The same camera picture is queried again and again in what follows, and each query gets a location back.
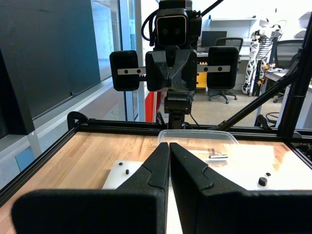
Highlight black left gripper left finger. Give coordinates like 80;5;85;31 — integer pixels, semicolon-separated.
11;142;170;234

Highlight yellow box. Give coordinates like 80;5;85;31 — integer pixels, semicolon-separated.
196;72;208;88

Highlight white lattice structure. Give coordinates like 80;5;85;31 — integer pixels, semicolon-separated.
242;29;271;95

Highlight black computer monitor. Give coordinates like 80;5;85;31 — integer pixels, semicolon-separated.
201;31;228;47

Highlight clear plastic tub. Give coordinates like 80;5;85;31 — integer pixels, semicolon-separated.
157;129;240;169

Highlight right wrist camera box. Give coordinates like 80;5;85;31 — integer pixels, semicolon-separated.
156;7;189;47

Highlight red cabinet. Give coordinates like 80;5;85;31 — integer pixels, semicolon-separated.
145;91;162;122

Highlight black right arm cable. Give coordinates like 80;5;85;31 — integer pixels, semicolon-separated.
142;11;157;47

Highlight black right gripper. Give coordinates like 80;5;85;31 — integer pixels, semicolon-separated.
110;46;239;91

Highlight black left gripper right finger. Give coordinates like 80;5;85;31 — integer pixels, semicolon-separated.
170;142;312;234

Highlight white plastic board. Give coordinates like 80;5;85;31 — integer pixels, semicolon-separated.
102;143;302;234

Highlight black aluminium frame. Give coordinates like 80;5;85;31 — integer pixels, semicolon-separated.
0;9;312;203

